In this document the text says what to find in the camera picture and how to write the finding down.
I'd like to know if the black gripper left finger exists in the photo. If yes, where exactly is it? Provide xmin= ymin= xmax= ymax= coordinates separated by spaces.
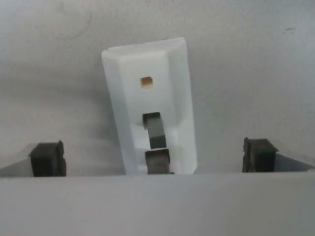
xmin=0 ymin=140 xmax=68 ymax=178

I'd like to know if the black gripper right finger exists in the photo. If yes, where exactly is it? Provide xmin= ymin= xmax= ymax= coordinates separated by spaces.
xmin=242 ymin=137 xmax=310 ymax=174

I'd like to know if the medium metal square peg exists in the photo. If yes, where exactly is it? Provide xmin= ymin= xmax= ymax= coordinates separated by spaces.
xmin=142 ymin=112 xmax=167 ymax=150

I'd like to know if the white square peg holder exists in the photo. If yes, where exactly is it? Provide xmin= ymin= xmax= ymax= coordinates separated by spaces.
xmin=101 ymin=36 xmax=199 ymax=176

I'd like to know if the large metal square peg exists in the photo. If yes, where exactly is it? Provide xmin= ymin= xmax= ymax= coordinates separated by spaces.
xmin=145 ymin=149 xmax=172 ymax=175

